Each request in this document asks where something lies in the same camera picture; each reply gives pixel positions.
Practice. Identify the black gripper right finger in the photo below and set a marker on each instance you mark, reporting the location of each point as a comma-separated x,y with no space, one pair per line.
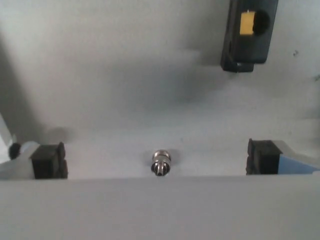
262,158

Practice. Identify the metal BNC plug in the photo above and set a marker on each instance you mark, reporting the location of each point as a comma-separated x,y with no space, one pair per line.
161,162

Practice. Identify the black block with yellow insert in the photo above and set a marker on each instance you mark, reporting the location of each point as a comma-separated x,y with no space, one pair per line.
250,47

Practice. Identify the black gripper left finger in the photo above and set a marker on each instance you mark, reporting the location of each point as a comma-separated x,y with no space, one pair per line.
48,161

